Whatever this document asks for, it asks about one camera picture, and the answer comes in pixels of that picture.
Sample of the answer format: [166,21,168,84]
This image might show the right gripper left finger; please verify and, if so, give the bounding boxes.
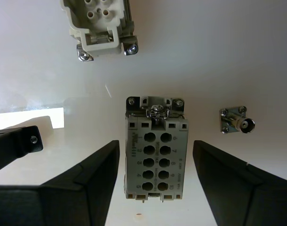
[0,140,120,226]

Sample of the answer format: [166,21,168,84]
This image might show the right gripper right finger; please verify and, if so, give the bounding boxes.
[192,140,287,226]

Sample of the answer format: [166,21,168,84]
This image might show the beige HAN10E connector insert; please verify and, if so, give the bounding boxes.
[123,96,189,203]

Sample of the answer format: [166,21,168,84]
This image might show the black connector housing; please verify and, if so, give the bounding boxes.
[0,125,44,175]

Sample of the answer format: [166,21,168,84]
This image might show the beige connector hub socket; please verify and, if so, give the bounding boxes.
[59,0,139,62]

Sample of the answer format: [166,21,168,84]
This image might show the white mounting board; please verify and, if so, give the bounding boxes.
[0,0,287,226]

